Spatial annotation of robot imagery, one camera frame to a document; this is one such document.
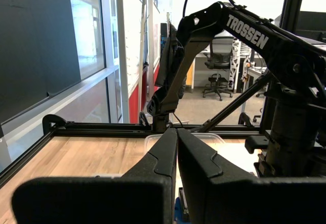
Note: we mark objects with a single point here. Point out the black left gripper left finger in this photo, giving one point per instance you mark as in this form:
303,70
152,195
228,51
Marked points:
102,201

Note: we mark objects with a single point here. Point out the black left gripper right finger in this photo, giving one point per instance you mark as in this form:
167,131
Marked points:
242,201

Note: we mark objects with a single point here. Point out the black monitor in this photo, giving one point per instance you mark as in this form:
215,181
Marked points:
310,23

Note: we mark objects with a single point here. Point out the white lattice panel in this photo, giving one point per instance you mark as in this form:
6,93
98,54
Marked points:
234,63

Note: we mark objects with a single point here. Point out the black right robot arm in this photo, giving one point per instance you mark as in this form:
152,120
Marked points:
254,38

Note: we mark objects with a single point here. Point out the white and red partition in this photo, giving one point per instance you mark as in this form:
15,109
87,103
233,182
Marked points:
132,56
155,30

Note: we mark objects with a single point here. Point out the white office desk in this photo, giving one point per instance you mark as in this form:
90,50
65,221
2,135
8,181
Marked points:
192,81

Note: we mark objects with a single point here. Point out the black mesh office chair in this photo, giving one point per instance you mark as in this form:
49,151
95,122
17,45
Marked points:
217,65

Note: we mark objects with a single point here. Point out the clear plastic tub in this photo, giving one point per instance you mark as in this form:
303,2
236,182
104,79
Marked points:
150,143

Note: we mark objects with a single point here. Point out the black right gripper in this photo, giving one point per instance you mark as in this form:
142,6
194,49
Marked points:
160,123

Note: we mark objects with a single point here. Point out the black aluminium frame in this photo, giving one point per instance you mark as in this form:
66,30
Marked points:
102,129

